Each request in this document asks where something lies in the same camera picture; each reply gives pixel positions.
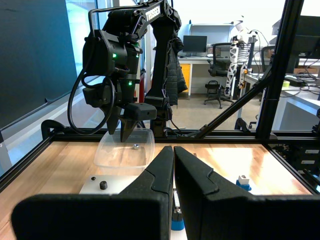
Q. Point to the grey window frame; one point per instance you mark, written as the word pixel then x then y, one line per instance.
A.
pixel 62 103

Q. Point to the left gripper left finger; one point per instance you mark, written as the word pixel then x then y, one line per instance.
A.
pixel 112 217

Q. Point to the black office chair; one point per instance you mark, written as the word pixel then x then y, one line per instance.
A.
pixel 221 67

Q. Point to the black aluminium frame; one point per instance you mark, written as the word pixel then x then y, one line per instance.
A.
pixel 62 136

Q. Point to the large black monitor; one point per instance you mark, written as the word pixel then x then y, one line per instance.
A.
pixel 307 35

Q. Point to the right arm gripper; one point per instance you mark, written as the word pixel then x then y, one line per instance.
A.
pixel 127 95

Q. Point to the white lattice robot legs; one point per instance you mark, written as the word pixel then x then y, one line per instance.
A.
pixel 234 50

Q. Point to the black hanging jacket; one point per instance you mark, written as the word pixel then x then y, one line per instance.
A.
pixel 178 75

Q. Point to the yellow tape roll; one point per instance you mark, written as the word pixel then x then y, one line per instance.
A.
pixel 286 84

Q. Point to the clear plastic tub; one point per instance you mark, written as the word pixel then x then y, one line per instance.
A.
pixel 120 160

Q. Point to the white mounting board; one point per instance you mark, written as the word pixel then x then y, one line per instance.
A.
pixel 117 185

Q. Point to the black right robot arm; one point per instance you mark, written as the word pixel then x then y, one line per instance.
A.
pixel 160 75

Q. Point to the black computer monitor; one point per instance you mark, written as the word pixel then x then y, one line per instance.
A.
pixel 195 45

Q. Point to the yellow cabinet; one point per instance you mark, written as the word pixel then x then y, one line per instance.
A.
pixel 185 73

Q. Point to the white wall cabinet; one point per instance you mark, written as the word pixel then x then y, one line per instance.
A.
pixel 212 30

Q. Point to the silver M12 hex nut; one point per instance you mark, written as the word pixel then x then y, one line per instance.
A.
pixel 136 146

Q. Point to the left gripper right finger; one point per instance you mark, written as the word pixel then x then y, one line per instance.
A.
pixel 237 217

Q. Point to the small blue socket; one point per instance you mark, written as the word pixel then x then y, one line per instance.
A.
pixel 243 183

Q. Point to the white desk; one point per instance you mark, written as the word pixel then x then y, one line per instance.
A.
pixel 300 110
pixel 198 80

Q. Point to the blue D-sub connector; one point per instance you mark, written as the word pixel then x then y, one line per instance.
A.
pixel 177 225

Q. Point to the black knurled screw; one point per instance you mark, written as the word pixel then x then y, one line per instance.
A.
pixel 103 185

